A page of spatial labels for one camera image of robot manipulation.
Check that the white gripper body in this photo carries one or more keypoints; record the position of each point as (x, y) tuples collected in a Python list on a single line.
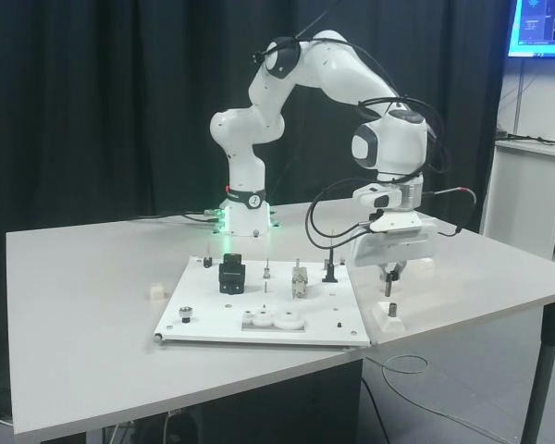
[(393, 250)]

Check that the metal round peg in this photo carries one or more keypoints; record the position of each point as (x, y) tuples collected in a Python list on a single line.
[(391, 311), (387, 287)]

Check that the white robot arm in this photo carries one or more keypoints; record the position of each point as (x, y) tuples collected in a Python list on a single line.
[(314, 69)]

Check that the white peg holder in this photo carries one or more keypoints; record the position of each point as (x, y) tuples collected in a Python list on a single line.
[(388, 324)]

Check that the black upright connector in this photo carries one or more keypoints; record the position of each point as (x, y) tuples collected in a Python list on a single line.
[(329, 275)]

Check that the silver metal connector block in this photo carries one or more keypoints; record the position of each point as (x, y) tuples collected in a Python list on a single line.
[(299, 282)]

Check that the white large gear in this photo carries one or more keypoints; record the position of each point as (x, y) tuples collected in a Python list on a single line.
[(287, 320)]

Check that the metal BNC plug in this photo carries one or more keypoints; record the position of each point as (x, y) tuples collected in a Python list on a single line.
[(267, 273)]

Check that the white medium gear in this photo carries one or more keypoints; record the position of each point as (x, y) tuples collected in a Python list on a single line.
[(262, 320)]

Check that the white cabinet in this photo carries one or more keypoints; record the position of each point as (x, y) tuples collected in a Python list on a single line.
[(527, 203)]

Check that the white small gear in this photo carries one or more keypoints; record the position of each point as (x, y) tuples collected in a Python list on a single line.
[(247, 319)]

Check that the black D-SUB plug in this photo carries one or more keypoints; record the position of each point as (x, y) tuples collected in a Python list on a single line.
[(231, 277)]

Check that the dark table leg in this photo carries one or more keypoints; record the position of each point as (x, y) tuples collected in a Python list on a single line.
[(543, 370)]

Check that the small black plug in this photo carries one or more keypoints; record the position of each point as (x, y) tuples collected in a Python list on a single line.
[(207, 262)]

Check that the white task board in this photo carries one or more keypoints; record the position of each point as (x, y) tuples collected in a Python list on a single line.
[(203, 319)]

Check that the small white holder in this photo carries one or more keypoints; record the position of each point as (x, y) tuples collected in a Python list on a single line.
[(158, 292)]

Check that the blue screen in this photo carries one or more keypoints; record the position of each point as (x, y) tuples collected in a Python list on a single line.
[(541, 28)]

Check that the black curtain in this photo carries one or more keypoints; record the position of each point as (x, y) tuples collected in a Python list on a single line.
[(97, 115)]

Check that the grey table leg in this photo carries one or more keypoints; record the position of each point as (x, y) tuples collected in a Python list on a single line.
[(95, 432)]

